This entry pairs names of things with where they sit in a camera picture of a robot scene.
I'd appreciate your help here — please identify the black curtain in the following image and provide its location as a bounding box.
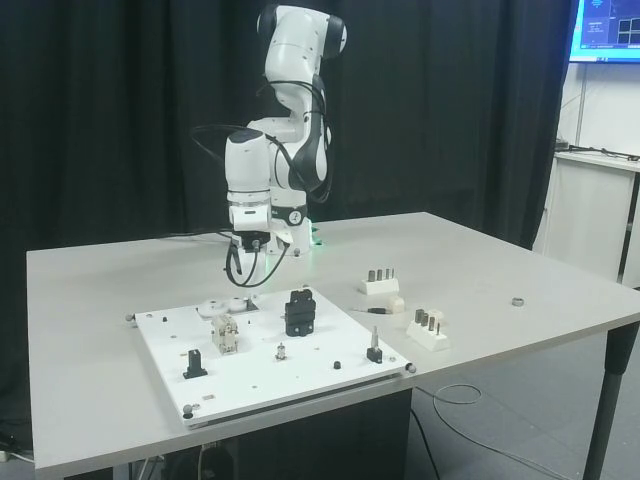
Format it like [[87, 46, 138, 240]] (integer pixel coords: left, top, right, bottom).
[[0, 0, 574, 446]]

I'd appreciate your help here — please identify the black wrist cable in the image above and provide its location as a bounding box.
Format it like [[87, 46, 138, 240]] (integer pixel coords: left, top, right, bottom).
[[224, 238, 291, 289]]

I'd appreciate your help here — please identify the beige waterproof plug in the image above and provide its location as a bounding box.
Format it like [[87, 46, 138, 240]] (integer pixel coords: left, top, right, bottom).
[[209, 314, 239, 356]]

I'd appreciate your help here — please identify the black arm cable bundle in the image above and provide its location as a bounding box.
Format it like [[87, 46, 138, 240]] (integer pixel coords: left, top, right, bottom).
[[191, 79, 335, 206]]

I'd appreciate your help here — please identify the blue screen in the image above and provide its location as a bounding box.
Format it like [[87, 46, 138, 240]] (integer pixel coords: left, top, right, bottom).
[[568, 0, 640, 65]]

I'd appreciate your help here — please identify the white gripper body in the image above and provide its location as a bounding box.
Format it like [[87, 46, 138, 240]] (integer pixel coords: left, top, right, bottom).
[[233, 244, 276, 297]]

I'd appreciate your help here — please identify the black D-SUB plug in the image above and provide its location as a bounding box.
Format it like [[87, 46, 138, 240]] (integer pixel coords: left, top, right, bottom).
[[283, 287, 319, 339]]

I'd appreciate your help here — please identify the tangled black cable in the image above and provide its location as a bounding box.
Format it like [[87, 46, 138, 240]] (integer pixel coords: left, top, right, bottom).
[[553, 141, 640, 162]]

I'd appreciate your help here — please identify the black floor cable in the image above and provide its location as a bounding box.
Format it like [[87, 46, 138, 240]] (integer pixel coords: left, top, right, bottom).
[[409, 394, 439, 480]]

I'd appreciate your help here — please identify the black Ethernet plug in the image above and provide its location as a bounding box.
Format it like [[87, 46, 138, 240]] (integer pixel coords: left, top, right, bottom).
[[180, 349, 205, 380]]

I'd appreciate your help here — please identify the white square peg holder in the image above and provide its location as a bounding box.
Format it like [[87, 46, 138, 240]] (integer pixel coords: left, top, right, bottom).
[[405, 319, 454, 354]]

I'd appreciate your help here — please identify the grey floor cable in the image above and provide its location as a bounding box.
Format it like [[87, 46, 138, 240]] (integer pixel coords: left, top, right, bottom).
[[414, 383, 606, 480]]

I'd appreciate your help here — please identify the white task board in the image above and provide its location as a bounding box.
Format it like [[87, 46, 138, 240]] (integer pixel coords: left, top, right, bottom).
[[123, 286, 417, 431]]

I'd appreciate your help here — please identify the white round peg holder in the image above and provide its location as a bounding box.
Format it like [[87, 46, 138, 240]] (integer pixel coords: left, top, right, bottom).
[[359, 277, 401, 297]]

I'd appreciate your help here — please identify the black table leg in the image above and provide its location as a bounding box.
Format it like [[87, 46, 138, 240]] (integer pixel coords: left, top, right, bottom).
[[583, 327, 630, 480]]

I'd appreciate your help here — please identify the white large gear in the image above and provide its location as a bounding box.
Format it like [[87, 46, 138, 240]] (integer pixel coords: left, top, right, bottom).
[[196, 298, 227, 320]]

